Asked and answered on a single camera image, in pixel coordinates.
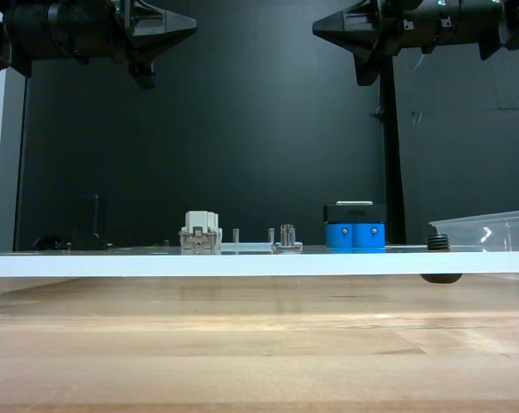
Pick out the beige connector housing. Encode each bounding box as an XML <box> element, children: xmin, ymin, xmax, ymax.
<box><xmin>179</xmin><ymin>210</ymin><xmax>223</xmax><ymax>255</ymax></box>

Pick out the black rubber foot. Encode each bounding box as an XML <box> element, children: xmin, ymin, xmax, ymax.
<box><xmin>420</xmin><ymin>274</ymin><xmax>462</xmax><ymax>286</ymax></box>

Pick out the small metal connector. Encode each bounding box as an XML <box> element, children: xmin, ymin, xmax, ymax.
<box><xmin>272</xmin><ymin>222</ymin><xmax>304</xmax><ymax>254</ymax></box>

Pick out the black vertical post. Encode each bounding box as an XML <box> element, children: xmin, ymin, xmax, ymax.
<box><xmin>370</xmin><ymin>55</ymin><xmax>409</xmax><ymax>245</ymax></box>

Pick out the grey partition frame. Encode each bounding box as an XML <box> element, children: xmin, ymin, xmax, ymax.
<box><xmin>0</xmin><ymin>66</ymin><xmax>28</xmax><ymax>254</ymax></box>

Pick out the white board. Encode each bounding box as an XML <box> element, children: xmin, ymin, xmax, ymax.
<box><xmin>0</xmin><ymin>243</ymin><xmax>519</xmax><ymax>279</ymax></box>

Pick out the blue and black connector mount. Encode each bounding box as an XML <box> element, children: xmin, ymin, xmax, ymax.
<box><xmin>323</xmin><ymin>200</ymin><xmax>387</xmax><ymax>251</ymax></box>

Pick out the clear plastic tub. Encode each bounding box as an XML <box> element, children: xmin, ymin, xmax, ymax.
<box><xmin>429</xmin><ymin>208</ymin><xmax>519</xmax><ymax>253</ymax></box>

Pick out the aluminium block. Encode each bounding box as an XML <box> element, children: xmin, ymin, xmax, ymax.
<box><xmin>219</xmin><ymin>242</ymin><xmax>274</xmax><ymax>254</ymax></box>

